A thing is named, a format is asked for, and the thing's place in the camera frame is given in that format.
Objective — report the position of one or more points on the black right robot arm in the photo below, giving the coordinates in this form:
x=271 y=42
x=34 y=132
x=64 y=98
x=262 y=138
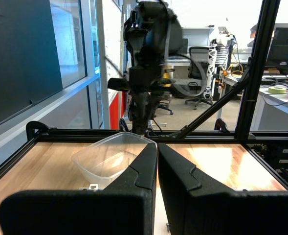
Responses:
x=143 y=78

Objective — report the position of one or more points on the black mesh office chair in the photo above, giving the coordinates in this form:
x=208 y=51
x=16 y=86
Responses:
x=197 y=71

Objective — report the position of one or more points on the black aluminium frame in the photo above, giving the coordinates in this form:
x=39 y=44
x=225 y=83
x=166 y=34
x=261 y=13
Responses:
x=85 y=133

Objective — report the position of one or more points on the black stool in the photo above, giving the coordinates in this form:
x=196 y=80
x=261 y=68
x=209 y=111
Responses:
x=165 y=110

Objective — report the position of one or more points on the white desk shelf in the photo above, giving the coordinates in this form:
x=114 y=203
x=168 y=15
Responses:
x=197 y=34

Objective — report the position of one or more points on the clear plastic container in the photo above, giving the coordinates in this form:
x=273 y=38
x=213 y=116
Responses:
x=104 y=156

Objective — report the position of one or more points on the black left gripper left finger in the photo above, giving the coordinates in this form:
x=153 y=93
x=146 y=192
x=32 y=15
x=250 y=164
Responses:
x=85 y=213

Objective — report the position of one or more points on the green tape roll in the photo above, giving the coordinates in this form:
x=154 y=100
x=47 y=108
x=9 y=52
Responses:
x=277 y=90

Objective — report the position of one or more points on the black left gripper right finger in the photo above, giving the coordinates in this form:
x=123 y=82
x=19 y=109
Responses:
x=219 y=213

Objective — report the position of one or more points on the large black monitor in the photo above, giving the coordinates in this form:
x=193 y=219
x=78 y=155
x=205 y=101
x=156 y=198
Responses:
x=280 y=49

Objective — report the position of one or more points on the red cabinet panel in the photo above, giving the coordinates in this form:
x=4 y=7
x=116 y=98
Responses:
x=114 y=110

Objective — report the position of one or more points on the white lattice figure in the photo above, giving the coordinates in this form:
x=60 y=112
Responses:
x=211 y=73

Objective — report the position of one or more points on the white desk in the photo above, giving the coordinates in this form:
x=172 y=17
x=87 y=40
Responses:
x=268 y=115

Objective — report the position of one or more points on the metal screw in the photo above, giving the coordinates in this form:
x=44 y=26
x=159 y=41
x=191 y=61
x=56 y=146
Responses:
x=168 y=227

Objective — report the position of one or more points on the small white plastic clip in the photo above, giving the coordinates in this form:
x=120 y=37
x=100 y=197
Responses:
x=93 y=187

